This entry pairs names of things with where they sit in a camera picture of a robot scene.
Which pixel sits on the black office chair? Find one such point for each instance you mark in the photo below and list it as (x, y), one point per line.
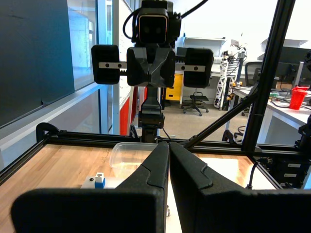
(198, 98)

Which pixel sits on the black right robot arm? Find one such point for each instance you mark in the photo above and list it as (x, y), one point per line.
(150, 116)

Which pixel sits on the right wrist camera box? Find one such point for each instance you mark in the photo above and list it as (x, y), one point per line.
(153, 29)

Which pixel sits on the red plastic cup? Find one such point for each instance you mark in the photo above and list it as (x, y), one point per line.
(297, 99)

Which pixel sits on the small blue white socket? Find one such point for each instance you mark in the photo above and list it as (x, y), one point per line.
(99, 183)

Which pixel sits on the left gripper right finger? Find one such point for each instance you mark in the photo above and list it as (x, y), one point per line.
(230, 211)

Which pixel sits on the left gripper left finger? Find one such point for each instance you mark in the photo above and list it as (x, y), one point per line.
(97, 211)

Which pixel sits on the white lab desk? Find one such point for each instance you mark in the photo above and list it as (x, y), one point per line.
(291, 116)

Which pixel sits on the black computer monitor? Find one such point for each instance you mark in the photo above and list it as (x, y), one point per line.
(291, 58)

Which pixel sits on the yellow cabinet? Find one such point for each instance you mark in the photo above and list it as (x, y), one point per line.
(176, 87)

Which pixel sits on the clear plastic tub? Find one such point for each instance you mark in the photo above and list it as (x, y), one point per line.
(121, 155)

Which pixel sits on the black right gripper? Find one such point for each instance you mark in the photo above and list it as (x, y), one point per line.
(105, 55)

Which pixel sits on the white lattice stand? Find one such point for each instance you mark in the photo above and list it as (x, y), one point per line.
(221, 85)

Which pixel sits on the grey mesh office chair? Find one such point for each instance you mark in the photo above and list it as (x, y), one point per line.
(252, 72)

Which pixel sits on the black control box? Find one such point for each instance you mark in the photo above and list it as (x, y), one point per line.
(274, 170)

